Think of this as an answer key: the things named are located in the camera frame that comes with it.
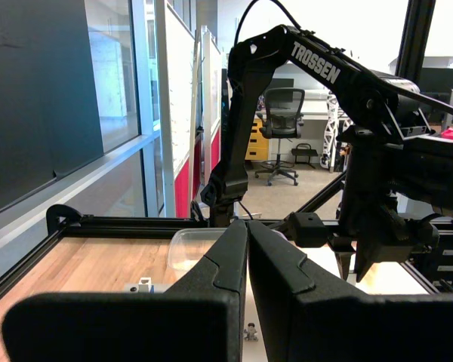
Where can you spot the small metal screw terminal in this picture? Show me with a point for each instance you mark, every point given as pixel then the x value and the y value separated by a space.
pixel 250 332

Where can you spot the clear plastic tub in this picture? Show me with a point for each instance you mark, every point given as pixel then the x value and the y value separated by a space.
pixel 188 249

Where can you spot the black footrest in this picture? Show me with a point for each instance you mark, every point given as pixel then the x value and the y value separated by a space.
pixel 305 152

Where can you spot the black computer monitor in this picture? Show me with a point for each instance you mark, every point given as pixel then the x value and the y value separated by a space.
pixel 285 83

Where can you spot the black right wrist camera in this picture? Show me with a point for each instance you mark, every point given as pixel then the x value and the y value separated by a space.
pixel 426 169

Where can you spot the grey aluminium window ledge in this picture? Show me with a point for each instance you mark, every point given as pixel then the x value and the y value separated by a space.
pixel 60 192

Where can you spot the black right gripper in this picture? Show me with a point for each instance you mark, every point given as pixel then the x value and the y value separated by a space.
pixel 307 230

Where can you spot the white desk with hutch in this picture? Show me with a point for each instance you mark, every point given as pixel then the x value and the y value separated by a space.
pixel 313 113

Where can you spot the thick silver metal bar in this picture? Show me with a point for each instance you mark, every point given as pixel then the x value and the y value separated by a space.
pixel 353 273

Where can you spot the yellow drawer cabinet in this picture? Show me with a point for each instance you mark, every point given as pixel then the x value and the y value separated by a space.
pixel 257 139

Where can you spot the black mesh office chair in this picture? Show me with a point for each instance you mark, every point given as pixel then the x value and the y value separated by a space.
pixel 283 113

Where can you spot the black aluminium table frame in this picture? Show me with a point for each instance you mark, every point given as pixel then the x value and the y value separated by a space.
pixel 136 225

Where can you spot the white lattice robot figure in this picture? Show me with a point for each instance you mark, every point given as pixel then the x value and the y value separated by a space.
pixel 330 128

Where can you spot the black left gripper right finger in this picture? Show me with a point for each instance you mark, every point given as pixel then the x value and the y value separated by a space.
pixel 343 328

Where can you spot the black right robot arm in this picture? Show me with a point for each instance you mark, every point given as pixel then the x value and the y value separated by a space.
pixel 313 64

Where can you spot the black desk monitor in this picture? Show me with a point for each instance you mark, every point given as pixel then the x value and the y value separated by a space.
pixel 449 81

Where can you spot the red partition panel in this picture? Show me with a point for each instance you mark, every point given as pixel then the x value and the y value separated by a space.
pixel 182 192

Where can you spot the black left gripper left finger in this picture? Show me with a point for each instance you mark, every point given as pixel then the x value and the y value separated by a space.
pixel 136 328

